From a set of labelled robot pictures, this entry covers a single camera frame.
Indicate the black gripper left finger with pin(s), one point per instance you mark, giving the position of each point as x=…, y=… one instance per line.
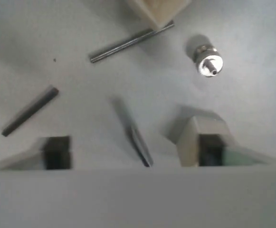
x=57, y=152

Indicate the metal square peg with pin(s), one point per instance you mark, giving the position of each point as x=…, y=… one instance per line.
x=135, y=137
x=31, y=110

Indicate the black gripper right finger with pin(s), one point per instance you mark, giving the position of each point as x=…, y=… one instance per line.
x=211, y=149

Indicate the metal round peg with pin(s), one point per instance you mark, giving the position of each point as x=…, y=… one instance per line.
x=123, y=45

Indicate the metal BNC plug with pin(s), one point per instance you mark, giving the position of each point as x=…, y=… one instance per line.
x=206, y=59

